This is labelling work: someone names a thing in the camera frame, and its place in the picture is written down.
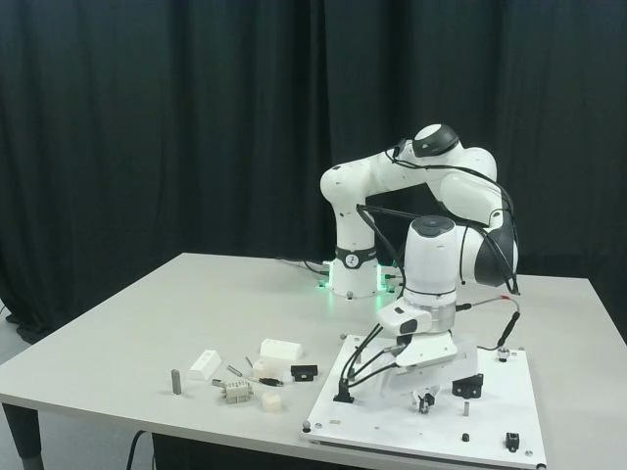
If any black plug with short cable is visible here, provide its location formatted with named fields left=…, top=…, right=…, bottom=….
left=243, top=375, right=285, bottom=390

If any large white peg holder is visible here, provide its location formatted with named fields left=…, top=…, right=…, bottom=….
left=259, top=337, right=308, bottom=364

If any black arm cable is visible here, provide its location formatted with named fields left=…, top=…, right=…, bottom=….
left=385, top=136, right=521, bottom=296

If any white flat mount plate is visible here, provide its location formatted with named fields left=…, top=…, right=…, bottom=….
left=394, top=332, right=459, bottom=368

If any white medium gear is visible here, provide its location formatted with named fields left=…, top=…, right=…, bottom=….
left=259, top=391, right=286, bottom=415

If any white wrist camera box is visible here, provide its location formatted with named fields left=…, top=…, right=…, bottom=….
left=376, top=302, right=433, bottom=340

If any white task board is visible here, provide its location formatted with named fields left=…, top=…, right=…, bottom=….
left=299, top=334, right=549, bottom=470

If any black table leg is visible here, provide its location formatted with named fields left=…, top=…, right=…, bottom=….
left=2, top=403, right=41, bottom=470

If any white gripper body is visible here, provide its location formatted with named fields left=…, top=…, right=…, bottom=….
left=386, top=348, right=479, bottom=394

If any black camera cable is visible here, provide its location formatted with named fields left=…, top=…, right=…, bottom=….
left=340, top=203, right=410, bottom=393

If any small white peg holder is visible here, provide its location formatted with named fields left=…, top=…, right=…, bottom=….
left=187, top=348, right=222, bottom=381

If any beige multi-pin plug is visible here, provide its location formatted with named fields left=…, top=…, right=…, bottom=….
left=212, top=378, right=257, bottom=405

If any black curtain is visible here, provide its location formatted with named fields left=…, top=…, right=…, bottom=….
left=0, top=0, right=627, bottom=327

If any black cable under table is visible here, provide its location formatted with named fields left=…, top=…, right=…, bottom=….
left=127, top=429, right=154, bottom=470

